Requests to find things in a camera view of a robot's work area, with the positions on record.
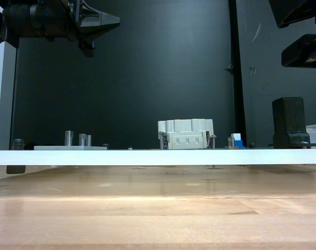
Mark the white taskboard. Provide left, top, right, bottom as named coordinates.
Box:
left=0, top=145, right=316, bottom=167

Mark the beige multi-pin connector housing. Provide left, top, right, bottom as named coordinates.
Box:
left=157, top=118, right=217, bottom=151

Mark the blue and white connector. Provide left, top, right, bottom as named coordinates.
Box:
left=232, top=132, right=245, bottom=149

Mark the black rubber foot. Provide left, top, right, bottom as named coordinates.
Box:
left=6, top=165, right=27, bottom=175

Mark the black socket bracket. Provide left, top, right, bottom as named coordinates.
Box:
left=268, top=96, right=316, bottom=150

